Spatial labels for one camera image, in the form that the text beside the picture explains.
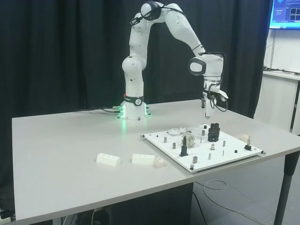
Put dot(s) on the black USB plug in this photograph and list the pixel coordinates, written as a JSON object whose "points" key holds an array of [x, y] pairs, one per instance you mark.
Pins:
{"points": [[247, 146]]}

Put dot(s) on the black D-SUB plug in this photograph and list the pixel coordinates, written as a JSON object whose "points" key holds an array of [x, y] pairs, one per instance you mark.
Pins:
{"points": [[213, 133]]}

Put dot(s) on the metal BNC plug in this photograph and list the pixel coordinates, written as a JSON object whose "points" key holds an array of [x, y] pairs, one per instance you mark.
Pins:
{"points": [[213, 146]]}

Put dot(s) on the thin black rod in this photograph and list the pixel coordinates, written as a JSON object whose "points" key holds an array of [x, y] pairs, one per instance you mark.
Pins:
{"points": [[202, 102]]}

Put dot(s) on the blue screen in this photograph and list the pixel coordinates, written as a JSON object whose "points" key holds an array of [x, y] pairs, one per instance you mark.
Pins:
{"points": [[286, 14]]}

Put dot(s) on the white large gear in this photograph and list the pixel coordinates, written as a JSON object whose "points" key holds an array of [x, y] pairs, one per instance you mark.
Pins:
{"points": [[174, 132]]}

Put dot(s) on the white peg holder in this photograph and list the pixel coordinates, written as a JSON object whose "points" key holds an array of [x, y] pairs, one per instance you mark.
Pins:
{"points": [[143, 159], [107, 159]]}

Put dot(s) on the small beige holder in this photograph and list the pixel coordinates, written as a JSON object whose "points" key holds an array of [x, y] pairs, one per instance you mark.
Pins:
{"points": [[245, 137], [160, 163]]}

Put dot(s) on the white task board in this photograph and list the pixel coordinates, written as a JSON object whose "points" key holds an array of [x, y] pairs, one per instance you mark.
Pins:
{"points": [[211, 161]]}

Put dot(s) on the large metal square peg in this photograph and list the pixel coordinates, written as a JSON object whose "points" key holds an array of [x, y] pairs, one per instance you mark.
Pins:
{"points": [[195, 160]]}

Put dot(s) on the black curtain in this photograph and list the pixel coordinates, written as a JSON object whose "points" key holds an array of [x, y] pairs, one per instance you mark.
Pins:
{"points": [[70, 47]]}

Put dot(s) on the white medium gear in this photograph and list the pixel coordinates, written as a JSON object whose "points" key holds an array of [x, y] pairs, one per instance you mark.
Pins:
{"points": [[182, 129]]}

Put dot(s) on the dark grey table leg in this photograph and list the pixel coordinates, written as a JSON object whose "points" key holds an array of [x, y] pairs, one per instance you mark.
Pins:
{"points": [[284, 187]]}

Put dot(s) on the black waterproof plug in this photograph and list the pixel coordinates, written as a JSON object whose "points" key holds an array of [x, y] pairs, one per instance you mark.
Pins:
{"points": [[184, 150]]}

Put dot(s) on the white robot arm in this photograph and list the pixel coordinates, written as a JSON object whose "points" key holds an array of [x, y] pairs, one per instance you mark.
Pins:
{"points": [[138, 70]]}

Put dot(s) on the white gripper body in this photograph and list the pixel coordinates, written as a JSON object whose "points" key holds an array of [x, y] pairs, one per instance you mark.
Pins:
{"points": [[208, 99]]}

